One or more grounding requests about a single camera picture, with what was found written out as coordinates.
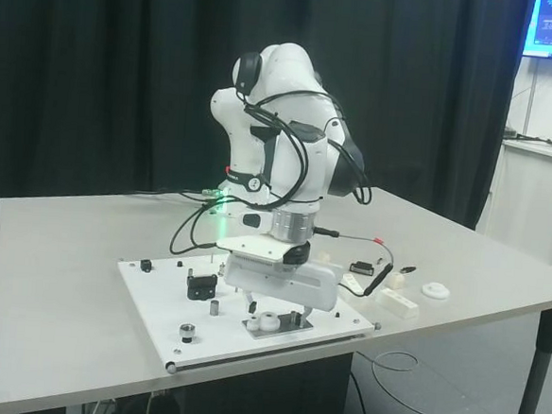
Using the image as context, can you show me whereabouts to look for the black curtains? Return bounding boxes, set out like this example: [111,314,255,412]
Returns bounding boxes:
[0,0,538,414]

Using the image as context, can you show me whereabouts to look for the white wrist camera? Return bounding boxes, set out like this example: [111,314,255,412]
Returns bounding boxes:
[238,209,275,232]

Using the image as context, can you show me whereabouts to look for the black D-SUB plug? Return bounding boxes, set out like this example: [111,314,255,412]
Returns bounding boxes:
[349,259,377,278]

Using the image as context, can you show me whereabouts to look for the long white peg holder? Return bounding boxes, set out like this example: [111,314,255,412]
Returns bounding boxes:
[338,273,366,296]
[373,285,423,320]

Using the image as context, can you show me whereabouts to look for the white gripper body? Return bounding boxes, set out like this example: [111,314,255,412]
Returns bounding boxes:
[223,255,344,315]

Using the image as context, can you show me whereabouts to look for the thin grey coiled cable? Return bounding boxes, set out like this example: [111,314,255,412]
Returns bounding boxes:
[368,349,552,414]

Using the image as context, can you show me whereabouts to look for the flat white mounting plate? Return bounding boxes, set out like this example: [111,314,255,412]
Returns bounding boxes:
[214,233,295,266]

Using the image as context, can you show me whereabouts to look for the grey table leg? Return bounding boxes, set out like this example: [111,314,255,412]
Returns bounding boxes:
[511,306,552,414]

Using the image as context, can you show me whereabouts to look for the white large gear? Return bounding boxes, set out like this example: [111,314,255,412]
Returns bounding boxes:
[421,281,452,301]

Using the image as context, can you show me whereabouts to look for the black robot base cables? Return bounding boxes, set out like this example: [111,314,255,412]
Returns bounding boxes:
[129,182,221,210]

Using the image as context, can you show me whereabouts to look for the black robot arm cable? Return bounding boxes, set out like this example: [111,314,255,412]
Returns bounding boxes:
[167,81,379,269]

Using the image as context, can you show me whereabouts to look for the thin black rod on wire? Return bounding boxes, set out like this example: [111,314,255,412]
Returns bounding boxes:
[307,224,399,301]

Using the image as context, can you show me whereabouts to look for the white cabinet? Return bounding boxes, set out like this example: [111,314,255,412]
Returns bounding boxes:
[473,130,552,275]

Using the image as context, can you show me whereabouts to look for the white task board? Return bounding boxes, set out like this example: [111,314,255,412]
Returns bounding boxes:
[110,240,387,388]

